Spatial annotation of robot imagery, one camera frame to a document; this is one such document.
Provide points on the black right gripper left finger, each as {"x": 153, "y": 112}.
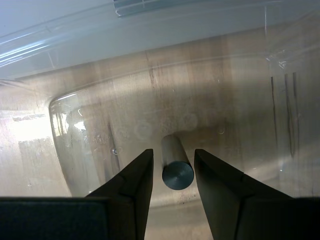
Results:
{"x": 75, "y": 220}

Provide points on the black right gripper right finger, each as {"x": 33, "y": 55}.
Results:
{"x": 250, "y": 217}

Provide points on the steel cylinder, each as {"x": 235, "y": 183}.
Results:
{"x": 177, "y": 175}

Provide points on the clear plastic tub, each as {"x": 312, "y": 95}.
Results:
{"x": 75, "y": 50}

